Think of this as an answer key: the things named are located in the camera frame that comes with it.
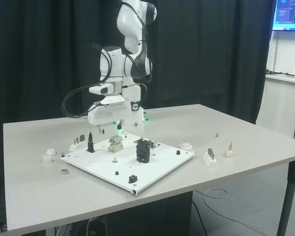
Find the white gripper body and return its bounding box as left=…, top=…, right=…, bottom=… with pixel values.
left=88, top=102, right=134, bottom=126

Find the beige waterproof plug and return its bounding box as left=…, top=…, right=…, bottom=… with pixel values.
left=109, top=136, right=123, bottom=148

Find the flat white mounting plate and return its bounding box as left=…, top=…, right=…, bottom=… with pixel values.
left=100, top=95, right=125, bottom=105

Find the black slim plug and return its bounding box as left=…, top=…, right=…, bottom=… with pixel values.
left=87, top=132, right=95, bottom=152

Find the white square peg holder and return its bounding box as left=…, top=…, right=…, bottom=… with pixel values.
left=69, top=141, right=89, bottom=151

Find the black D-SUB plug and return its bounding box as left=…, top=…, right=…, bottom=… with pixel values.
left=135, top=143, right=150, bottom=164

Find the white task board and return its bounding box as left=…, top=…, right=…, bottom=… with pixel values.
left=60, top=132, right=196, bottom=197

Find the black curtain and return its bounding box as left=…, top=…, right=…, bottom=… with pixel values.
left=0, top=0, right=273, bottom=223

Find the white cabinet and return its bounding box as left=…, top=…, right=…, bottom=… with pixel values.
left=257, top=72, right=295, bottom=142

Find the black table leg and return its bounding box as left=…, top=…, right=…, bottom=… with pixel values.
left=276, top=157, right=295, bottom=236

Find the blue screen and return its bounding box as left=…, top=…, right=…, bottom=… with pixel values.
left=271, top=0, right=295, bottom=31

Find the silver wrist ring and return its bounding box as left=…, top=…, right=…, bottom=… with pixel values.
left=112, top=81, right=124, bottom=95

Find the black looped gripper cable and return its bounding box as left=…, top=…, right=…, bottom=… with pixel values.
left=61, top=87, right=101, bottom=119

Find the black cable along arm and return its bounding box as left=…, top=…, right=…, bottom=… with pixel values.
left=86, top=0, right=153, bottom=83

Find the grey floor cable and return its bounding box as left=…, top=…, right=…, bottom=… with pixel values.
left=203, top=188, right=229, bottom=232

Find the black floor cable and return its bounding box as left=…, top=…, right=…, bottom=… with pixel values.
left=193, top=200, right=209, bottom=236

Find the black tangled cable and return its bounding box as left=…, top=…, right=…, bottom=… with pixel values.
left=265, top=70, right=295, bottom=80

